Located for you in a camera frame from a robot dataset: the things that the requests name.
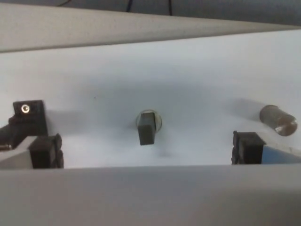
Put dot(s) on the metal square peg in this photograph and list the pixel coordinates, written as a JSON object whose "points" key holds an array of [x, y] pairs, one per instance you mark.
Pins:
{"points": [[146, 131]]}

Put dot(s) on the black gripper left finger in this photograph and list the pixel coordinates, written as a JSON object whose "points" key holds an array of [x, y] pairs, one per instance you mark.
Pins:
{"points": [[44, 153]]}

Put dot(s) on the metal round peg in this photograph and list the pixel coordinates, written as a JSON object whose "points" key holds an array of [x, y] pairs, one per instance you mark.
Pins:
{"points": [[278, 120]]}

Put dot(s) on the white task board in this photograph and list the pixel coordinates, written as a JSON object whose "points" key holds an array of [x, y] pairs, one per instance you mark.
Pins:
{"points": [[150, 77]]}

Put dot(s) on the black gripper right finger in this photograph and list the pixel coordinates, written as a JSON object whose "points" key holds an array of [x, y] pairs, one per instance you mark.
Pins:
{"points": [[247, 150]]}

